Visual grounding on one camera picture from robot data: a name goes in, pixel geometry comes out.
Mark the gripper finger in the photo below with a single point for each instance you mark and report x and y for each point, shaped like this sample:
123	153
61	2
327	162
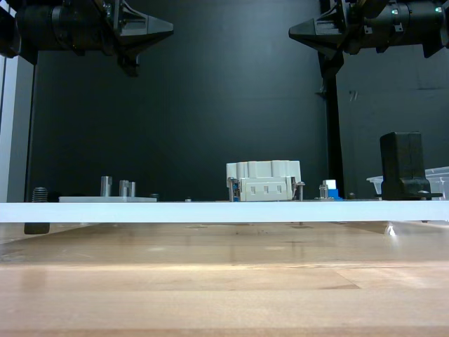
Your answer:
305	29
151	40
158	26
319	44

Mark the medium steel bar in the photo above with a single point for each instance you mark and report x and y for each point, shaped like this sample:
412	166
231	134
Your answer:
122	187

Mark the thin steel bar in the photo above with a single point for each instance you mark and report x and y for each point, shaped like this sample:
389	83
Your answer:
133	189

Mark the thick steel bar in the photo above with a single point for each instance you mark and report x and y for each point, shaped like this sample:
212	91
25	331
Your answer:
106	186

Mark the black plastic socket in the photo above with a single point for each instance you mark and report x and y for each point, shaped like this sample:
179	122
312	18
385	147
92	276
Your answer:
403	161

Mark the beige connector housing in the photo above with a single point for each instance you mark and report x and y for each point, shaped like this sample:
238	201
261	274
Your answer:
263	175

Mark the grey pillar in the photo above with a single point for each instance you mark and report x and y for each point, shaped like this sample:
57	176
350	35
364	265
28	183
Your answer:
14	140

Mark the small metal clamp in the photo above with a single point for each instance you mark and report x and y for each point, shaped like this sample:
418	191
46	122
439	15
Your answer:
322	192

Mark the silver mounting screw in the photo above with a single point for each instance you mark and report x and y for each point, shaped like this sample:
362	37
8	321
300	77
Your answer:
301	192

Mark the small blue white connector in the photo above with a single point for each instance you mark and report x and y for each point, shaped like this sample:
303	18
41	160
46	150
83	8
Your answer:
331	193

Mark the grey metal plate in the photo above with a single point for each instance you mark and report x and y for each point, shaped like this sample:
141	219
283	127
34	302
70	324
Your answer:
105	199

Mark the blue plug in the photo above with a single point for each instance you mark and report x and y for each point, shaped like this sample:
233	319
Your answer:
236	193

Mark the clear plastic tub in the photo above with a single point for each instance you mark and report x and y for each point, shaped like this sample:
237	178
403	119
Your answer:
440	184

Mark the black threaded bolt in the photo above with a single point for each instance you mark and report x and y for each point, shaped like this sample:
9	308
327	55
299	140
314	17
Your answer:
39	194

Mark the white task board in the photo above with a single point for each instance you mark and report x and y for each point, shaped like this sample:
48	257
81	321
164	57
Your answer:
224	212

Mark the black board foot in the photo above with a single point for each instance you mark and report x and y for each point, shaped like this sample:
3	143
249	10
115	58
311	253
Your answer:
35	229

